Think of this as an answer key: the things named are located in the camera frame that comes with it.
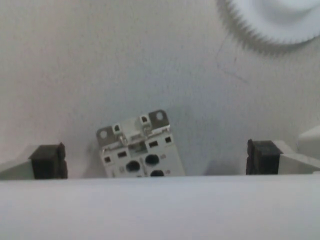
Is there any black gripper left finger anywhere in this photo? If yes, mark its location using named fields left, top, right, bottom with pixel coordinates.
left=0, top=141, right=69, bottom=181

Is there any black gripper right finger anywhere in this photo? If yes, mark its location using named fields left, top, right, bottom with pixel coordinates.
left=245, top=138, right=320, bottom=176

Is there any white large gear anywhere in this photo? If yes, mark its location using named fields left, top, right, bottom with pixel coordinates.
left=215, top=0, right=320, bottom=54

